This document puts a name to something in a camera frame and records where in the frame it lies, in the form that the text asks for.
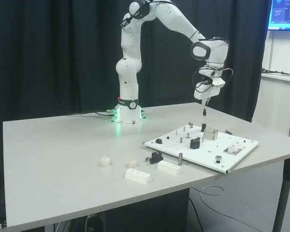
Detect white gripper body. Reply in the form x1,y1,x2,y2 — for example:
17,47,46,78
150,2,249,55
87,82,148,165
193,82,221,101

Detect grey floor cable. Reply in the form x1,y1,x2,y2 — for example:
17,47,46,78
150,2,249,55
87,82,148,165
188,185,276,232

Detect black curtain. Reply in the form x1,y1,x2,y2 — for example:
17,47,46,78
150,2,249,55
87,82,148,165
0,0,269,194

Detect white task board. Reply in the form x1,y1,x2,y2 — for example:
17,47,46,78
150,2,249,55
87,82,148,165
144,122,260,174

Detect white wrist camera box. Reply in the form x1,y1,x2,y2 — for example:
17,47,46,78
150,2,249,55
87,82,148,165
198,68,223,78

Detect black D-SUB plug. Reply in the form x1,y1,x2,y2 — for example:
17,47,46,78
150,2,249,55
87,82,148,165
149,151,165,163

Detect black base cable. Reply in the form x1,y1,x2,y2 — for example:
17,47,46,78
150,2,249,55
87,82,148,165
72,109,117,118

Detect black table leg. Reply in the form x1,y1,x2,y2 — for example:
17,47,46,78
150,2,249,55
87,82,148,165
272,154,290,232

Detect white gear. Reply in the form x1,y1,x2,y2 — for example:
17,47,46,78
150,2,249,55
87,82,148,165
227,141,246,154

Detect blue screen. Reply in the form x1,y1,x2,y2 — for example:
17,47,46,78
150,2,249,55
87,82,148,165
266,0,290,31

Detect long white peg holder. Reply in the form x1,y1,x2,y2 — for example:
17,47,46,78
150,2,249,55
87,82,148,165
157,161,184,176
124,168,153,185

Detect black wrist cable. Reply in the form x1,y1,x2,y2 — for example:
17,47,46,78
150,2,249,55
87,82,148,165
192,68,210,92

